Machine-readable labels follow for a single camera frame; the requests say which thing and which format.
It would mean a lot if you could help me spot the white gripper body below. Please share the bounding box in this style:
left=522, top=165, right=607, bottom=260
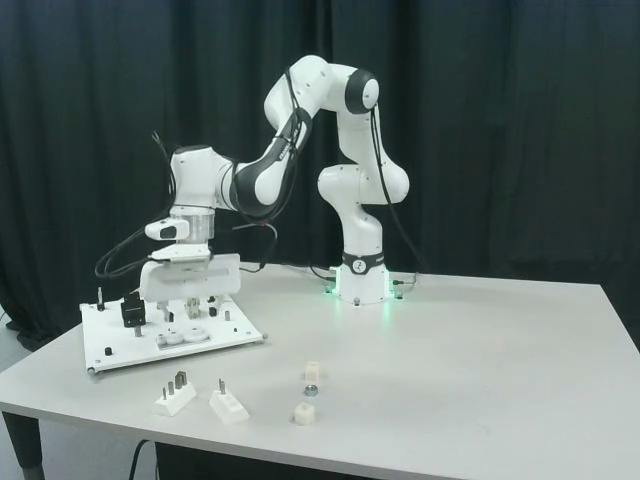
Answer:
left=139, top=252, right=242, bottom=306

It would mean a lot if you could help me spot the black cable under table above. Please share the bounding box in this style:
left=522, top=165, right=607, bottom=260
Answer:
left=130, top=438, right=158, bottom=480

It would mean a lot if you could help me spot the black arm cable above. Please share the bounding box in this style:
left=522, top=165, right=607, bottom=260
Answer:
left=368, top=102, right=420, bottom=276

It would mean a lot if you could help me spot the small white wrist camera box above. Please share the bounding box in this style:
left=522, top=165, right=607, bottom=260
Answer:
left=144, top=218, right=191, bottom=243

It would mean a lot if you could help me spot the black table leg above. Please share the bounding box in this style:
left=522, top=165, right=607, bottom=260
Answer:
left=0, top=410, right=42, bottom=480

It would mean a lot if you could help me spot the black curtain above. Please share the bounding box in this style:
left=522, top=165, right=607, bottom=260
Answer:
left=0, top=0, right=640, bottom=346

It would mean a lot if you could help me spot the white holder with three pegs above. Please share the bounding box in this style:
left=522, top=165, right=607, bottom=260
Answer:
left=151, top=383, right=197, bottom=417

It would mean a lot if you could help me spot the white holder with one peg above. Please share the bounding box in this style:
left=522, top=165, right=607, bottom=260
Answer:
left=208, top=388, right=250, bottom=425

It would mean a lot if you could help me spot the black D-SUB plug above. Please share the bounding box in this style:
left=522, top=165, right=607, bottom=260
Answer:
left=121, top=292, right=147, bottom=337

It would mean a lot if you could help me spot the white task board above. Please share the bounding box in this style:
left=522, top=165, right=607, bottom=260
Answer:
left=81, top=287, right=265, bottom=374

